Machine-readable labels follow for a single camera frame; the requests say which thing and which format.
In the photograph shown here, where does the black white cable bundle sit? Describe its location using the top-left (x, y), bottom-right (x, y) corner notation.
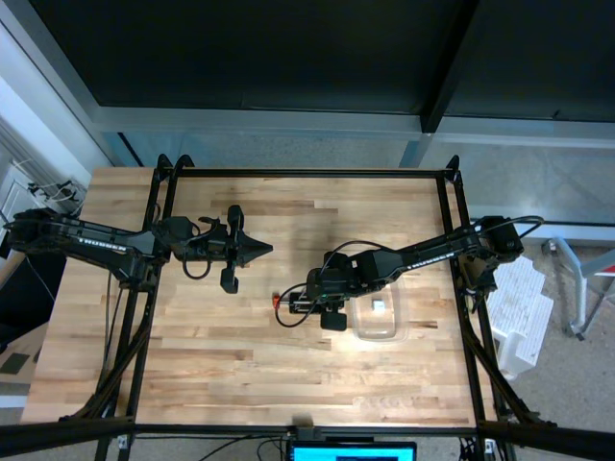
top-left (26, 180), bottom-right (86, 208)

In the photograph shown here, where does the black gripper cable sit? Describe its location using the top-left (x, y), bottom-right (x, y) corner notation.
top-left (273, 238), bottom-right (385, 328)

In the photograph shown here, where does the black aluminium frame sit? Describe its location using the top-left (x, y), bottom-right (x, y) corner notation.
top-left (0, 152), bottom-right (615, 461)

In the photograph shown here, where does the black clamp with red knob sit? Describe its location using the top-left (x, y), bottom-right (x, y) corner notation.
top-left (272, 290), bottom-right (328, 317)

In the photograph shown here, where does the clear plastic tub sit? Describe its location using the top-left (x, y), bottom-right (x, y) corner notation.
top-left (345, 276), bottom-right (409, 343)

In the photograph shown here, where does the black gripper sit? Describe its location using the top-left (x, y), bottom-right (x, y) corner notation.
top-left (207, 205), bottom-right (274, 295)
top-left (307, 266), bottom-right (355, 331)

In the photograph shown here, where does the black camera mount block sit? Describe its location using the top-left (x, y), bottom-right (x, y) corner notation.
top-left (290, 415), bottom-right (318, 439)

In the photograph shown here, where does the blue laptop screen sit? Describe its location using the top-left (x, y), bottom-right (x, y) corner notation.
top-left (286, 440), bottom-right (418, 461)

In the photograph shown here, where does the grey metal stand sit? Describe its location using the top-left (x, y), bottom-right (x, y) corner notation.
top-left (542, 234), bottom-right (615, 343)

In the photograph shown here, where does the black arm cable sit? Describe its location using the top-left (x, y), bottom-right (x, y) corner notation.
top-left (181, 257), bottom-right (213, 282)
top-left (473, 214), bottom-right (546, 240)

